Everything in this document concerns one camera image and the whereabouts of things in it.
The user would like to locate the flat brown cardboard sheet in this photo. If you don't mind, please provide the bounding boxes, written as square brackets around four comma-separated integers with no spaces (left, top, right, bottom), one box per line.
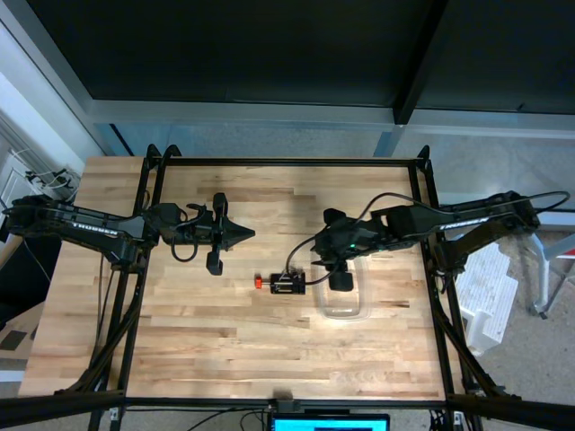
[0,299,49,360]

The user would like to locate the clear plastic tub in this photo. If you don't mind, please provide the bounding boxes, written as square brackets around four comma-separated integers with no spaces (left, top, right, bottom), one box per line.
[312,246,374,322]

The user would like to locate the grey metal stand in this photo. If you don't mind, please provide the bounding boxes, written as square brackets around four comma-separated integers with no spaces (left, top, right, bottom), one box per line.
[523,210,575,321]

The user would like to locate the bundle of white cables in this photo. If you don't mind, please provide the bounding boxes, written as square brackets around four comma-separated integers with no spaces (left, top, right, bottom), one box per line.
[17,150,77,192]

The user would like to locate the black clamp with red knob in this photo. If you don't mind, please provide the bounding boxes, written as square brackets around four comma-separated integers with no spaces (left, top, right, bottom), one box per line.
[254,268,308,296]

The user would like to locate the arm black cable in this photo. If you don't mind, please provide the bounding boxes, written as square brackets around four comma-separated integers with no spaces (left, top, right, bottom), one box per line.
[286,235,336,285]
[169,204,201,264]

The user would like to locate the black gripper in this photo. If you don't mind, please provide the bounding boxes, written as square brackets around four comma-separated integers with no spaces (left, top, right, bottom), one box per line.
[197,192,256,276]
[313,207,374,293]

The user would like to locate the blue laptop screen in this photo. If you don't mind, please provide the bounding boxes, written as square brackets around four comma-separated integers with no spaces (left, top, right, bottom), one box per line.
[269,412,391,431]

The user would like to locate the black table-edge camera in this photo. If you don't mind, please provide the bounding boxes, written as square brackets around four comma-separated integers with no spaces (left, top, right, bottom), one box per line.
[269,389,301,413]

